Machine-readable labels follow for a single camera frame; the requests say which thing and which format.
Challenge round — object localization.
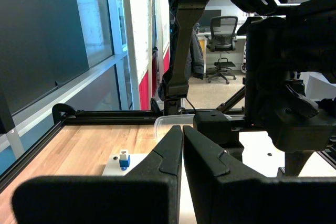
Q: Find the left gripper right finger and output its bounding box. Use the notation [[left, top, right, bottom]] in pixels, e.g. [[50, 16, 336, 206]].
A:
[[183, 125, 336, 224]]

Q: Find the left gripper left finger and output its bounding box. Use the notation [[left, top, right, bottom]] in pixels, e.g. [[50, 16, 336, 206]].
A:
[[12, 125, 184, 224]]

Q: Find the black aluminium frame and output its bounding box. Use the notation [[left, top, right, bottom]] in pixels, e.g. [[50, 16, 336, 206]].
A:
[[0, 87, 336, 193]]

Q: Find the clear plastic tub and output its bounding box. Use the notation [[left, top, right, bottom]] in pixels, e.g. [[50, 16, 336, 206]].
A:
[[154, 114, 196, 141]]

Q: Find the blue and white connector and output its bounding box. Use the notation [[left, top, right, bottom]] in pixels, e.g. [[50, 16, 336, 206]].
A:
[[118, 149, 131, 170]]

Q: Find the black office chair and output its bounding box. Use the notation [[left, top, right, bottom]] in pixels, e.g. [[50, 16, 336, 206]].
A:
[[205, 15, 239, 85]]

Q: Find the white taskboard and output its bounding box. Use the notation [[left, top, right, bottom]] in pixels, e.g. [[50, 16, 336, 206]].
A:
[[101, 131, 287, 224]]

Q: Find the white office desk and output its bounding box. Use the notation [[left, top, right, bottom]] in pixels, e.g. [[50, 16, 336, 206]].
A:
[[196, 31, 247, 72]]

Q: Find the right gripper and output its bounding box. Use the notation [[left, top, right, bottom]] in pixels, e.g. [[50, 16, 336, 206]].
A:
[[193, 73, 320, 177]]

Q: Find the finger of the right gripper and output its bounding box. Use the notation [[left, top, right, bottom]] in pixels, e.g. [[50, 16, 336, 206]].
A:
[[298, 118, 331, 177]]

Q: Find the black computer monitor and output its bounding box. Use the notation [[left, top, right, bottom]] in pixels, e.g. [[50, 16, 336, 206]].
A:
[[198, 9, 223, 28]]

